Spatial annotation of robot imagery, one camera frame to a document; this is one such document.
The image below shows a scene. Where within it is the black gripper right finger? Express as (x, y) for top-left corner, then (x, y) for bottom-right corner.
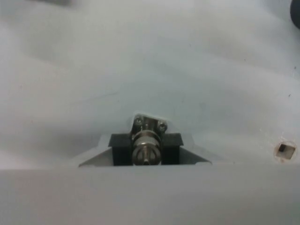
(161, 132), (213, 166)

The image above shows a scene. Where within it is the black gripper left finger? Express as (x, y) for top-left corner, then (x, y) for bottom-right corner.
(78, 133), (132, 167)

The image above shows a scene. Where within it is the metal BNC plug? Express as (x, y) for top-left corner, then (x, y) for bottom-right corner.
(130, 130), (164, 166)

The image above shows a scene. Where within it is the white task board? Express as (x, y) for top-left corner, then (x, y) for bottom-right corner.
(0, 0), (300, 170)

